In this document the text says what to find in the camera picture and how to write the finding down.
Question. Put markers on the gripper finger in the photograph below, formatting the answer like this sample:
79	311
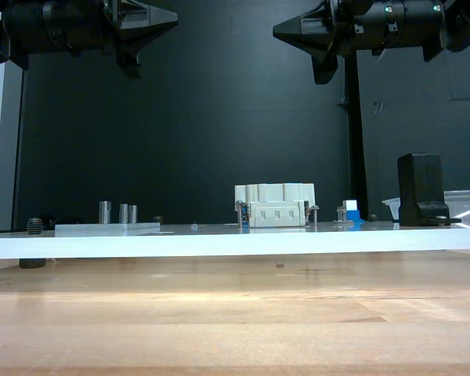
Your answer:
301	33
158	21

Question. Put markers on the small grey metal bar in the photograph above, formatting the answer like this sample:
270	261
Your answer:
132	214
124	214

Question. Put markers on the grey bar holder plate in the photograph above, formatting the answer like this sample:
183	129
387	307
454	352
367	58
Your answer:
102	228

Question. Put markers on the beige connector housing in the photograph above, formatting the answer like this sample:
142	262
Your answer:
276	203

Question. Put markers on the blue white connector clamp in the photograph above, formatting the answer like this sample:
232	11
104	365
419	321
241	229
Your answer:
351	213

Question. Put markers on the silver pan head screw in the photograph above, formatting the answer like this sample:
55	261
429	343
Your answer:
314	214

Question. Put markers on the black board corner screw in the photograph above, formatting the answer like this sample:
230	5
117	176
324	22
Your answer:
372	218

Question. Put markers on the black threaded set screw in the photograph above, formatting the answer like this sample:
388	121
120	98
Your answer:
34	226

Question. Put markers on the clear plastic tub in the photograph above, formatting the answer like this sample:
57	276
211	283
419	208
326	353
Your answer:
468	207

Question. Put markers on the white task board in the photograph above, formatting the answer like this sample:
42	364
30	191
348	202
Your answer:
235	243

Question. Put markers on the black rubber board foot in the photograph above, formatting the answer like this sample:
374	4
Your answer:
31	263

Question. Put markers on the black wall pillar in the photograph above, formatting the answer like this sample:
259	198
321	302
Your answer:
355	137

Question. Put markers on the black socket mount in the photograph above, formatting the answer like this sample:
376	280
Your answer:
419	188

